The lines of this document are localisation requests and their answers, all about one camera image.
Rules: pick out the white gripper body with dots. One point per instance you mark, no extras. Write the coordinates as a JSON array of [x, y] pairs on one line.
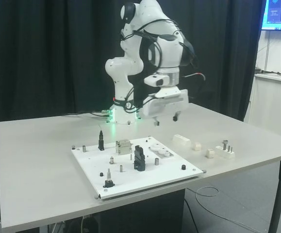
[[169, 104]]

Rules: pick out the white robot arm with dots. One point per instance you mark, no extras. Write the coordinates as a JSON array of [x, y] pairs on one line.
[[120, 70]]

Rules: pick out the thick metal round peg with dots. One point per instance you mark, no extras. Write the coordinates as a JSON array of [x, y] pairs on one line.
[[157, 161], [84, 148]]

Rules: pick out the wide metal round peg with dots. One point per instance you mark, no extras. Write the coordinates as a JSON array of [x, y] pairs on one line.
[[225, 145]]

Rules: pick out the medium metal peg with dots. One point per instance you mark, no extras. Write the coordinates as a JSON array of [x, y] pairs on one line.
[[120, 168]]

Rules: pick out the white peg holder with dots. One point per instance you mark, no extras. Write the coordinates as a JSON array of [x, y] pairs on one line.
[[224, 153]]

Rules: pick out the long white holder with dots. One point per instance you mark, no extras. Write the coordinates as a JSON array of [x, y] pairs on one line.
[[181, 140]]

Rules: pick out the white medium gear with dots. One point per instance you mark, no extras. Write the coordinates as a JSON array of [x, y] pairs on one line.
[[163, 153]]

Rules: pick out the small white holder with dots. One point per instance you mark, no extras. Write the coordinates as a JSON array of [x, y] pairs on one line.
[[210, 153], [196, 146]]

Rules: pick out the beige waterproof plug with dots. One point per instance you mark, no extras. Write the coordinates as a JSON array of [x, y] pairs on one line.
[[123, 146]]

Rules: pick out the black D-SUB plug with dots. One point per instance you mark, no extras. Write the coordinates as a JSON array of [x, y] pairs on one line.
[[139, 160]]

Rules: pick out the white task board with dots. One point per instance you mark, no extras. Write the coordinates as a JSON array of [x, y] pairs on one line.
[[130, 184]]

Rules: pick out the silver plug with black base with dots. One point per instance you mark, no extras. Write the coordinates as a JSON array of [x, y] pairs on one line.
[[108, 183]]

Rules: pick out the white cabinet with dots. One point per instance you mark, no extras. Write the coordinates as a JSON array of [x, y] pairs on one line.
[[271, 104]]

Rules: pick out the black curtain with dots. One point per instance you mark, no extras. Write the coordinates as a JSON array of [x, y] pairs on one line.
[[45, 48]]

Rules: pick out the black table leg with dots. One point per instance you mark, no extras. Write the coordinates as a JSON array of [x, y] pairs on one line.
[[277, 206]]

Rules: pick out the flat white mount plate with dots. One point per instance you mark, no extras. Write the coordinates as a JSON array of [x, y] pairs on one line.
[[169, 92]]

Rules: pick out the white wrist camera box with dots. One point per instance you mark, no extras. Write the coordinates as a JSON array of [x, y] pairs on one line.
[[154, 80]]

